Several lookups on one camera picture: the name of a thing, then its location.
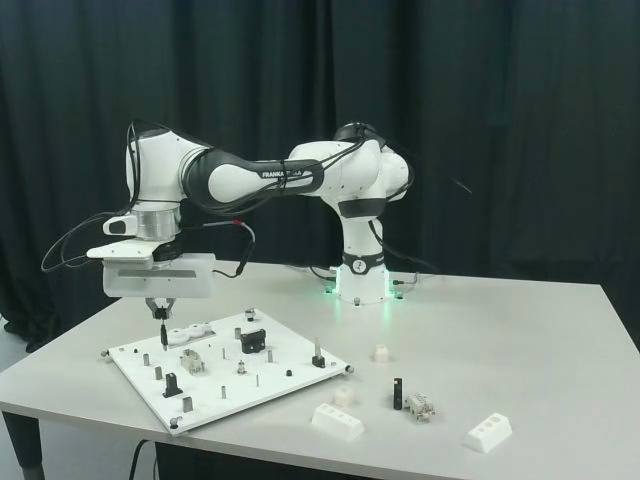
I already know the black D-SUB plug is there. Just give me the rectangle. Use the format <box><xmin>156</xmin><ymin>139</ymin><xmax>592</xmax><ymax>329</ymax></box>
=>
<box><xmin>239</xmin><ymin>329</ymin><xmax>267</xmax><ymax>355</ymax></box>

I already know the black cable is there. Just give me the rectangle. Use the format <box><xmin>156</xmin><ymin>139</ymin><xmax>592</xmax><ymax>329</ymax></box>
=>
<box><xmin>41</xmin><ymin>211</ymin><xmax>132</xmax><ymax>274</ymax></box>
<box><xmin>367</xmin><ymin>134</ymin><xmax>442</xmax><ymax>277</ymax></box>
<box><xmin>124</xmin><ymin>119</ymin><xmax>174</xmax><ymax>207</ymax></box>
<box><xmin>130</xmin><ymin>438</ymin><xmax>152</xmax><ymax>480</ymax></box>

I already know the dark table leg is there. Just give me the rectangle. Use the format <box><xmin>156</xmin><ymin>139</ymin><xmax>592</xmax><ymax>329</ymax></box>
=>
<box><xmin>2</xmin><ymin>410</ymin><xmax>45</xmax><ymax>480</ymax></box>

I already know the metal waterproof plug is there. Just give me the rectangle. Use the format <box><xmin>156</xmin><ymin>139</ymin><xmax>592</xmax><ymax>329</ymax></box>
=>
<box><xmin>405</xmin><ymin>393</ymin><xmax>438</xmax><ymax>419</ymax></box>

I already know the black curtain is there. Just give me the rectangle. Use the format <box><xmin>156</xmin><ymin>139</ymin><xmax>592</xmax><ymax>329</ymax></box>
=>
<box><xmin>0</xmin><ymin>0</ymin><xmax>640</xmax><ymax>346</ymax></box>

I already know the long white holder with holes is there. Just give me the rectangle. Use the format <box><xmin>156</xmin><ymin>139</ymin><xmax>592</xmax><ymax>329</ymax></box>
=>
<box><xmin>310</xmin><ymin>403</ymin><xmax>367</xmax><ymax>443</ymax></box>
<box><xmin>462</xmin><ymin>411</ymin><xmax>515</xmax><ymax>454</ymax></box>

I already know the white task board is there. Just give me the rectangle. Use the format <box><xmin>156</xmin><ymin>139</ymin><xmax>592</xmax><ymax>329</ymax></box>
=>
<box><xmin>98</xmin><ymin>308</ymin><xmax>355</xmax><ymax>432</ymax></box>

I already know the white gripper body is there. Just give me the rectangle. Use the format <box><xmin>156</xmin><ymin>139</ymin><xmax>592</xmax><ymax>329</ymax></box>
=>
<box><xmin>102</xmin><ymin>252</ymin><xmax>218</xmax><ymax>300</ymax></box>

